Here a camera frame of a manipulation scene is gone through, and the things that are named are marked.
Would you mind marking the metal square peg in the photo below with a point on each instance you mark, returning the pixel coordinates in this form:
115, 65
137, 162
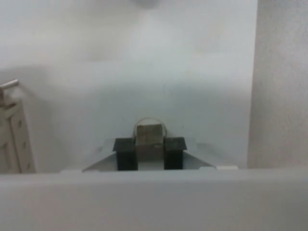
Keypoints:
149, 137

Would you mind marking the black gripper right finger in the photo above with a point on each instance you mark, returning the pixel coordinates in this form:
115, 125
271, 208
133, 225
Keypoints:
173, 154

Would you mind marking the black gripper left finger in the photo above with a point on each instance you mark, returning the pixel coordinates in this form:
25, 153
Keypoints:
125, 154

